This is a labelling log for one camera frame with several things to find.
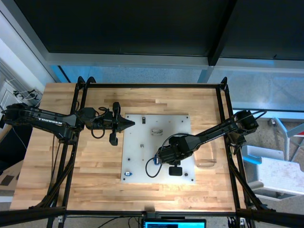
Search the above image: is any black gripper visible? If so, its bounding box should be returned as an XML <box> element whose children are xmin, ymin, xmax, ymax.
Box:
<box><xmin>104</xmin><ymin>102</ymin><xmax>136</xmax><ymax>146</ymax></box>
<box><xmin>158</xmin><ymin>144</ymin><xmax>192</xmax><ymax>176</ymax></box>

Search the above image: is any clear plastic tub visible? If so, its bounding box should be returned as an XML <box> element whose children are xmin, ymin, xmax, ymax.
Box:
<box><xmin>192</xmin><ymin>136</ymin><xmax>218</xmax><ymax>170</ymax></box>

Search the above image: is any white task board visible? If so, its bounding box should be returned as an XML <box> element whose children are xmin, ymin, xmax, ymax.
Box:
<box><xmin>120</xmin><ymin>114</ymin><xmax>196</xmax><ymax>184</ymax></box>

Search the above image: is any blue laptop screen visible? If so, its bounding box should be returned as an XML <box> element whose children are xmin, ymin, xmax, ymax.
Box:
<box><xmin>142</xmin><ymin>218</ymin><xmax>207</xmax><ymax>228</ymax></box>

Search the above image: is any white metal step stool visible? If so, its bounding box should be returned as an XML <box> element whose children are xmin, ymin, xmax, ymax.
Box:
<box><xmin>244</xmin><ymin>116</ymin><xmax>304</xmax><ymax>201</ymax></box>

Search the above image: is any brown cardboard box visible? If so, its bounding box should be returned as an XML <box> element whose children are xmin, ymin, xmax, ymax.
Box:
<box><xmin>0</xmin><ymin>160</ymin><xmax>24</xmax><ymax>190</ymax></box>

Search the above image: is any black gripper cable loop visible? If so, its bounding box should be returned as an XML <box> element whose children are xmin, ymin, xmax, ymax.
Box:
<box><xmin>145</xmin><ymin>134</ymin><xmax>190</xmax><ymax>178</ymax></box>

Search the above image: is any black aluminium frame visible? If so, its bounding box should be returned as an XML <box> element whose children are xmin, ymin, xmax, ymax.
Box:
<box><xmin>0</xmin><ymin>76</ymin><xmax>304</xmax><ymax>228</ymax></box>

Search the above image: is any black table-edge camera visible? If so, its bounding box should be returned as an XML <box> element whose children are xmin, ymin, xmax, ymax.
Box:
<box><xmin>143</xmin><ymin>206</ymin><xmax>159</xmax><ymax>219</ymax></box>

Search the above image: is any black arm arched cable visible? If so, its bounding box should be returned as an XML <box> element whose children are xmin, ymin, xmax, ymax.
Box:
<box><xmin>246</xmin><ymin>109</ymin><xmax>267</xmax><ymax>121</ymax></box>

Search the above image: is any white cable bundle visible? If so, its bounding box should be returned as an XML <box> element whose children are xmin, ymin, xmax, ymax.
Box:
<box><xmin>13</xmin><ymin>89</ymin><xmax>42</xmax><ymax>102</ymax></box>

